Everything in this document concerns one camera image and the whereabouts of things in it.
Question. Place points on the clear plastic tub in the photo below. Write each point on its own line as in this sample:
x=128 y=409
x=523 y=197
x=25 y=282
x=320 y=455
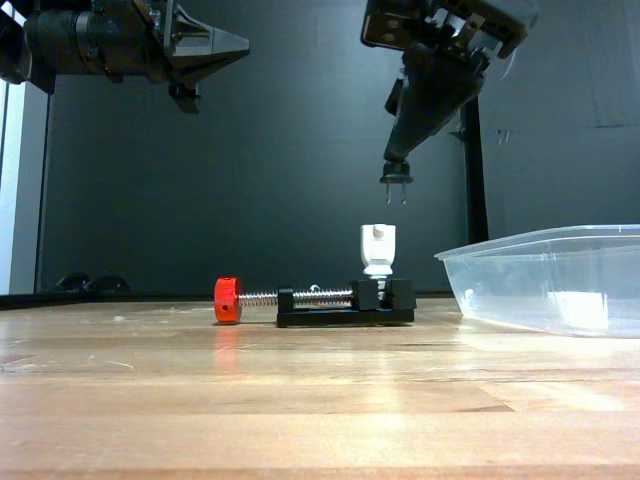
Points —
x=510 y=295

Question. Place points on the black clamp with red knob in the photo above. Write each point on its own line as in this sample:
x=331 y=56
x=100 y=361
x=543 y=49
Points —
x=325 y=317

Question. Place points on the white receptacle socket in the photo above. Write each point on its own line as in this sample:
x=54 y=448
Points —
x=378 y=245

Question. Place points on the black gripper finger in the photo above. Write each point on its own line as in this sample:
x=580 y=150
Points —
x=395 y=100
x=197 y=67
x=435 y=95
x=210 y=42

